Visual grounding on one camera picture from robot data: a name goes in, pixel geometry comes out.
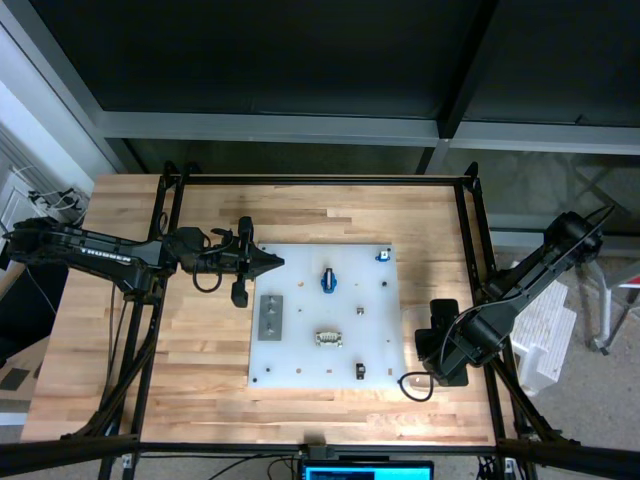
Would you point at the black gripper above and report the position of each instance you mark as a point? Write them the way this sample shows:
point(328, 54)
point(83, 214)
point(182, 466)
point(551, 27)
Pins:
point(444, 312)
point(244, 260)

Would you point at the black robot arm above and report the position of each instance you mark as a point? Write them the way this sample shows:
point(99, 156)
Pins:
point(75, 250)
point(540, 270)

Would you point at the white taskboard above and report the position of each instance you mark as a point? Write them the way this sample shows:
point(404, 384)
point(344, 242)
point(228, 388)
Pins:
point(310, 350)

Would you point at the blue and white connector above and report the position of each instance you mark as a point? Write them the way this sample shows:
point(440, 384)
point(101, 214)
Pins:
point(382, 256)

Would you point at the beige multi-pin connector housing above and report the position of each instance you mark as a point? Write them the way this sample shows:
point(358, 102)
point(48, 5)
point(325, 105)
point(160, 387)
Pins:
point(325, 338)

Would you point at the white foam block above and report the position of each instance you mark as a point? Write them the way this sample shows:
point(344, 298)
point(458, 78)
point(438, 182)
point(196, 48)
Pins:
point(545, 340)

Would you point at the laptop screen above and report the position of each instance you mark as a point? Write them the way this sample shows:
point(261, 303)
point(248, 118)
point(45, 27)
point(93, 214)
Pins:
point(365, 471)

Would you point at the white power strip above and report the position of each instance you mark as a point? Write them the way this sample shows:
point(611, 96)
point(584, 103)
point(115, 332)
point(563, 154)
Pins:
point(55, 200)

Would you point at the cardboard box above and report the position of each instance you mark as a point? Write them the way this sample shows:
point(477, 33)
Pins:
point(20, 380)

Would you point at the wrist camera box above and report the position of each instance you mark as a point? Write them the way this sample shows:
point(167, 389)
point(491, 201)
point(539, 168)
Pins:
point(425, 345)

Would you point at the blue clamp mount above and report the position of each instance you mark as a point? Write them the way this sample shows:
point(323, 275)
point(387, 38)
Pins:
point(328, 284)

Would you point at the black socket bracket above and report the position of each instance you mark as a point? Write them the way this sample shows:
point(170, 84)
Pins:
point(360, 370)

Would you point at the grey metal chair frame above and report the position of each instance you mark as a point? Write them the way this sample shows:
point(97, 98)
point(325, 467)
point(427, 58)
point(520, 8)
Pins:
point(600, 310)

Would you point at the black table-level camera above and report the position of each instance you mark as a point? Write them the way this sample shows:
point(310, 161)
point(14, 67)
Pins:
point(317, 446)

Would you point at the black aluminium frame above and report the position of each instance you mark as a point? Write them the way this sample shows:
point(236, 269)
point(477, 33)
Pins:
point(225, 447)

